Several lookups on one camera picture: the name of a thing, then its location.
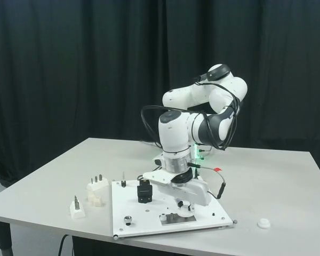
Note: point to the white peg holder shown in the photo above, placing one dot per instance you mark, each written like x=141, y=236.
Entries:
x=77, y=212
x=98, y=186

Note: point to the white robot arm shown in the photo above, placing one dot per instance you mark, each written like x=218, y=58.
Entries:
x=173, y=133

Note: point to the small black plug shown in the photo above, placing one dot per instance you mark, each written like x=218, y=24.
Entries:
x=123, y=183

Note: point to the white task board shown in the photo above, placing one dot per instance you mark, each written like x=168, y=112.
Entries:
x=138, y=216

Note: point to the black curtain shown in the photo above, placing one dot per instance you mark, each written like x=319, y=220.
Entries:
x=69, y=66

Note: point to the white medium gear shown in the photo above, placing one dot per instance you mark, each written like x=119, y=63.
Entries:
x=264, y=223

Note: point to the metal bolt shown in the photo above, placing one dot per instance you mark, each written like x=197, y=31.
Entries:
x=127, y=220

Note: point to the white small gear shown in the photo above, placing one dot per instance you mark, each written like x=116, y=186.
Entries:
x=163, y=217

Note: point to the white large gear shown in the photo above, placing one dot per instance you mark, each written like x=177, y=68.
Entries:
x=185, y=212

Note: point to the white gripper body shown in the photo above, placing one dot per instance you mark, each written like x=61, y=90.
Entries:
x=192, y=193

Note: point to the dark table leg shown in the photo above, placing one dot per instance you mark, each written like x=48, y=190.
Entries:
x=1, y=237

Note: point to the black D-SUB plug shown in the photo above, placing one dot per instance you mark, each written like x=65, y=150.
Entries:
x=144, y=192

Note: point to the small white block holder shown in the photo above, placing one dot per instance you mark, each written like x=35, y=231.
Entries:
x=95, y=201

